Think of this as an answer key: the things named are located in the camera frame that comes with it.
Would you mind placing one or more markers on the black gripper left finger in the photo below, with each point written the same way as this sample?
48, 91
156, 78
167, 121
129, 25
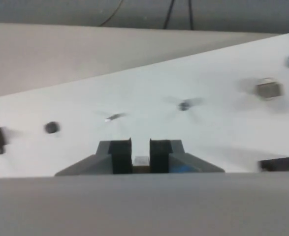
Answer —
120, 157

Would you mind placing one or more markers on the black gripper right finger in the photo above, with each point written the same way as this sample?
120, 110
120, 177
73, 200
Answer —
160, 157

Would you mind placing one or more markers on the metal square peg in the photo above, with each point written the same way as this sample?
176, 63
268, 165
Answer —
141, 162

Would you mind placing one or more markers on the white task board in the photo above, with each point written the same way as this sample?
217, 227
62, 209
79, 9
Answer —
208, 137

